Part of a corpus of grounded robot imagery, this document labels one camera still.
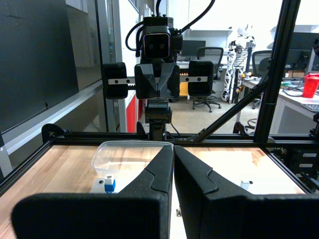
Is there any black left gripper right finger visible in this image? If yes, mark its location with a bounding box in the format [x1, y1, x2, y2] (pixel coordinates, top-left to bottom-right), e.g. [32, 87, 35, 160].
[173, 145, 319, 239]

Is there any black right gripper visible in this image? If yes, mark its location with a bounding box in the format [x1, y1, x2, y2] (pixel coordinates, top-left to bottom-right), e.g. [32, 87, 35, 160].
[102, 59, 214, 100]

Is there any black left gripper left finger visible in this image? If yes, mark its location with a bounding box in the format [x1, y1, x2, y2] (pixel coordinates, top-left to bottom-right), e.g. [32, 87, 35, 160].
[11, 145, 174, 239]

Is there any small white bar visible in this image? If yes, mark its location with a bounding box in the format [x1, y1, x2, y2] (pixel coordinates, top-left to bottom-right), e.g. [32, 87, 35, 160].
[240, 180, 253, 193]

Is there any small blue holder white insert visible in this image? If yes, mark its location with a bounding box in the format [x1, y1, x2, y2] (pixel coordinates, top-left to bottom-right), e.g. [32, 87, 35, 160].
[104, 174, 117, 194]

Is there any white red partition panel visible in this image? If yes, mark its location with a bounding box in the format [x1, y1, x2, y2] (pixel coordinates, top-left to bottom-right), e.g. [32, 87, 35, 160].
[117, 0, 140, 133]

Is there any black computer monitor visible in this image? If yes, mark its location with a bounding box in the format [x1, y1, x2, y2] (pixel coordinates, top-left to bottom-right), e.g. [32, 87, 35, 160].
[183, 40, 206, 57]

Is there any black mesh office chair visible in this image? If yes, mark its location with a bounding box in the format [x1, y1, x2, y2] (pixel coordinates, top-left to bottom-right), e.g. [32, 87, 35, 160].
[191, 46, 224, 113]

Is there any clear plastic tub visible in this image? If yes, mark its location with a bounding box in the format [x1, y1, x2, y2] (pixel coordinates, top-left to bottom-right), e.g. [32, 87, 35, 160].
[91, 140, 174, 186]

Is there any white task board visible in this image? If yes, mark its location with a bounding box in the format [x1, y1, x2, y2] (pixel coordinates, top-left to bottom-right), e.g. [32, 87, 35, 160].
[89, 159, 306, 239]

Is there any white black lattice structure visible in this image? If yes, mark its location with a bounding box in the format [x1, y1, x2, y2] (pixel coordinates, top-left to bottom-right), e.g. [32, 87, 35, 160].
[221, 23, 257, 103]

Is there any black box with white labels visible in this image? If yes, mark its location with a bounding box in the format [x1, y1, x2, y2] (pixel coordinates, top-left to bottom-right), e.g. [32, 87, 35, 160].
[270, 146, 319, 192]

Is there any grey work table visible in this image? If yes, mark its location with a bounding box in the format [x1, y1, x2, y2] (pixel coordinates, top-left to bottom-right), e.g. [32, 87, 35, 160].
[241, 74, 319, 135]

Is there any red bin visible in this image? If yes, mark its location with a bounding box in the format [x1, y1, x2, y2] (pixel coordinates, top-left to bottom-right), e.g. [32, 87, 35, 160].
[302, 73, 319, 99]

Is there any large dark monitor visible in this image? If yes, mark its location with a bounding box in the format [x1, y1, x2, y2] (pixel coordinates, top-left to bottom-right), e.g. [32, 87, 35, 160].
[284, 31, 319, 72]

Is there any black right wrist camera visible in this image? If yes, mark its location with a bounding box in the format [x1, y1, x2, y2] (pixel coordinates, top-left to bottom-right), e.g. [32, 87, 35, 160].
[143, 31, 172, 59]

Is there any black right gripper cable loop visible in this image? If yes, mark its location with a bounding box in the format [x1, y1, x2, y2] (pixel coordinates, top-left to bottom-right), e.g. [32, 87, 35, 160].
[125, 22, 146, 58]

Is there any black right arm cable arc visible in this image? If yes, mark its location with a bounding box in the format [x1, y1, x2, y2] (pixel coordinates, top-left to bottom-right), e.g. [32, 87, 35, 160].
[174, 0, 216, 33]

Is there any black table frame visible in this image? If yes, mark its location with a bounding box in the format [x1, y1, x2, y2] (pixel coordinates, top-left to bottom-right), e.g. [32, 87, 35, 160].
[0, 0, 319, 197]

